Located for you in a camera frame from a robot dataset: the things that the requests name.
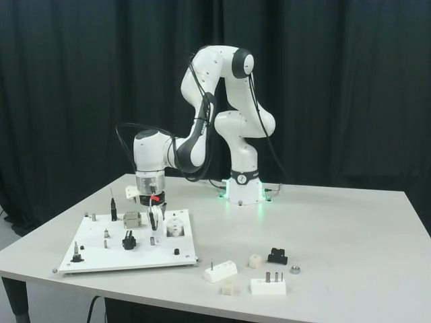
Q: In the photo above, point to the metal bolt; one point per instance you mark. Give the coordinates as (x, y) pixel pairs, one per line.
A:
(295, 269)

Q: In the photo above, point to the thin black probe plug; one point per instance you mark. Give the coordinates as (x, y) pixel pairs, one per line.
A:
(114, 210)

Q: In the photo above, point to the black curtain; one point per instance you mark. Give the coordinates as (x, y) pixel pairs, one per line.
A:
(67, 67)

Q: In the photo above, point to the white slanted peg holder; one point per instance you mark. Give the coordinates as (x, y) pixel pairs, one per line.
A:
(222, 270)

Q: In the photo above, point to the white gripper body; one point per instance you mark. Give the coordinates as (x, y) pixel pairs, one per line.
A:
(161, 223)

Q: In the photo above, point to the small white cube holder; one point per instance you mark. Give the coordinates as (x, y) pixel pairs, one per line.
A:
(227, 288)
(255, 261)

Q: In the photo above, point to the white task board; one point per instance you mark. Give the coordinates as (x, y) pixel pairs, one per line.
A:
(94, 250)

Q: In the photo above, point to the metal round peg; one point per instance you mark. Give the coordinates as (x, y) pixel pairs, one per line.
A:
(268, 276)

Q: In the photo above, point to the beige rectangular connector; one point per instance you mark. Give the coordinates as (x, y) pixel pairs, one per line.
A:
(132, 220)

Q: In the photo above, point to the black pronged plug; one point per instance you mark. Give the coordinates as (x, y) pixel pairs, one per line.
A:
(128, 242)

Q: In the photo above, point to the metal square peg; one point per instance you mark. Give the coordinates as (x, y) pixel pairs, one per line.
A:
(279, 276)

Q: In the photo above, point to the white rectangular peg holder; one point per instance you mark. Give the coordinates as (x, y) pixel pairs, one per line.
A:
(267, 287)

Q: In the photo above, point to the black table leg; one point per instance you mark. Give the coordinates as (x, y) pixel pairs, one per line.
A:
(15, 299)

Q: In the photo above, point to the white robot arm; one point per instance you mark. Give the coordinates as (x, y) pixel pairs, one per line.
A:
(242, 148)

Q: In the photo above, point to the black D-SUB plug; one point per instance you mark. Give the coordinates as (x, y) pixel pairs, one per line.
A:
(278, 256)

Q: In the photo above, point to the metal plug on black base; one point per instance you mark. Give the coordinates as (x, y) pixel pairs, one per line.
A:
(76, 254)

